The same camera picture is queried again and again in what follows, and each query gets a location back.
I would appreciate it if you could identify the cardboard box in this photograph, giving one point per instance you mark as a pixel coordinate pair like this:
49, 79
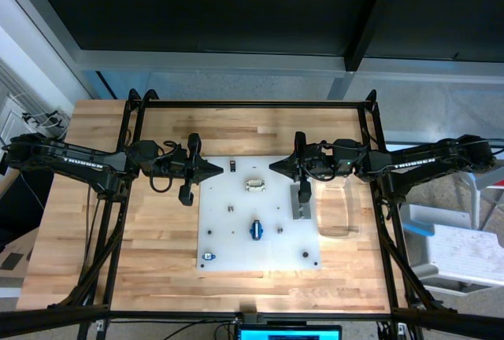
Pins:
15, 245

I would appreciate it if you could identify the silver corner bracket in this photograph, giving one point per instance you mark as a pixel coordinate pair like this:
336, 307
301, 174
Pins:
101, 324
402, 328

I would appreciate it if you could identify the white step stool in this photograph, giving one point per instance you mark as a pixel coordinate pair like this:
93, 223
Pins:
464, 253

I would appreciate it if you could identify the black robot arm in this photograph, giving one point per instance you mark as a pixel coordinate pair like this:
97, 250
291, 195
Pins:
78, 161
413, 165

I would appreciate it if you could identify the black vertical post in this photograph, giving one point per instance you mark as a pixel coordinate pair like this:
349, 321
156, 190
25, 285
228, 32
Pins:
368, 21

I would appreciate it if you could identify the blue-edged screen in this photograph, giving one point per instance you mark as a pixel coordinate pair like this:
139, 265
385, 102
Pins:
287, 334

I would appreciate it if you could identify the black table frame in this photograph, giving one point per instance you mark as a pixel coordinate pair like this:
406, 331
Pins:
236, 104

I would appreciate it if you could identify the blue connector holder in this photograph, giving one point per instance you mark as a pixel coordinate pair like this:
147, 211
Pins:
250, 233

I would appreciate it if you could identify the small black connector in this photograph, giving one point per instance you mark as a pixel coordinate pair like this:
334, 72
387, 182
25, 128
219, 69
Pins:
232, 165

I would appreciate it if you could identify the small blue mount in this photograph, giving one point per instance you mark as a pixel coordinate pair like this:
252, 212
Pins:
203, 256

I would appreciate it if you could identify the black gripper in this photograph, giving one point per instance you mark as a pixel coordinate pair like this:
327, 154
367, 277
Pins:
303, 167
191, 167

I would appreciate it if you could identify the white board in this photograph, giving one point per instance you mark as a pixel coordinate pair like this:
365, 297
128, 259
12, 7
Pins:
236, 249

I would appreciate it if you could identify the black low camera mount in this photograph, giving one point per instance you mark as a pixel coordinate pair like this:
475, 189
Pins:
250, 317

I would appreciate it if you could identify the beige connector housing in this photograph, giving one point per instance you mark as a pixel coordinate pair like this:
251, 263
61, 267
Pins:
254, 185

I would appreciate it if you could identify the clear plastic tub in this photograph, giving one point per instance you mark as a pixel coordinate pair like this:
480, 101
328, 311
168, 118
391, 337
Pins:
338, 214

